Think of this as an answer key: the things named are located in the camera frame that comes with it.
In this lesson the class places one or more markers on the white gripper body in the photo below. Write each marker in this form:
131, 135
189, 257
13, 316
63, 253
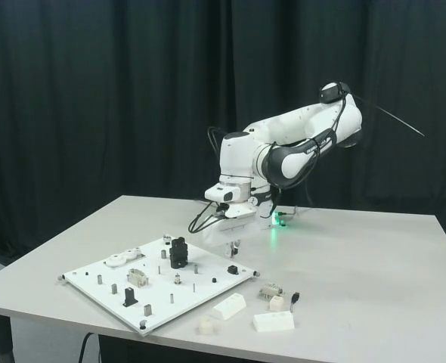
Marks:
223, 232

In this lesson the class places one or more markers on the black Ethernet plug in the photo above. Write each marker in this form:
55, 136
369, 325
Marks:
295, 298

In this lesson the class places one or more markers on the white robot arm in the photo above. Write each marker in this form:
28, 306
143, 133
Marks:
283, 128

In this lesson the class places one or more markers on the white flat mounting plate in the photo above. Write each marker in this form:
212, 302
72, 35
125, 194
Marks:
242, 212

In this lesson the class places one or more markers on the black D-SUB plug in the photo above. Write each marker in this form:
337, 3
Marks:
178, 253

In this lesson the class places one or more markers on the beige waterproof plug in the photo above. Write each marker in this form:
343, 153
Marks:
271, 293

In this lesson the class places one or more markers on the long white peg holder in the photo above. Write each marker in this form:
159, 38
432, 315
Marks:
274, 321
228, 306

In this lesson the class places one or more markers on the metal bolt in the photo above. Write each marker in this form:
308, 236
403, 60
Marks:
166, 238

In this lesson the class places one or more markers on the metal BNC plug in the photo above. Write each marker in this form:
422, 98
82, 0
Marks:
177, 280

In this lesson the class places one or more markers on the small white plug holder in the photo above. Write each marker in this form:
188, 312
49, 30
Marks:
277, 303
205, 325

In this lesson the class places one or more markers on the white task board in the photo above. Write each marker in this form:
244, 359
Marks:
158, 280

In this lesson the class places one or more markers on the white medium gear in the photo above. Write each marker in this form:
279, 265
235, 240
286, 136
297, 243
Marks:
133, 254

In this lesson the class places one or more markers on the beige waterproof socket connector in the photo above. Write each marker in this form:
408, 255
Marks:
138, 275

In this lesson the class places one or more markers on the metal square peg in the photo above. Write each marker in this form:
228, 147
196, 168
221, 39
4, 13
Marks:
147, 310
114, 289

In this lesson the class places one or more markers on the white large gear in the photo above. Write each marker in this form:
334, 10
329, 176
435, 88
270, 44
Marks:
118, 261

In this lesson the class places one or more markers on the black USB plug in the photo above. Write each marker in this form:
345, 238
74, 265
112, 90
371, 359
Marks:
130, 296

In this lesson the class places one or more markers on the black curtain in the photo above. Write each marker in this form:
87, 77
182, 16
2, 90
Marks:
94, 94

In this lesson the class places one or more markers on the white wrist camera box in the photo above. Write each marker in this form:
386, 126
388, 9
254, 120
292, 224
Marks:
223, 193

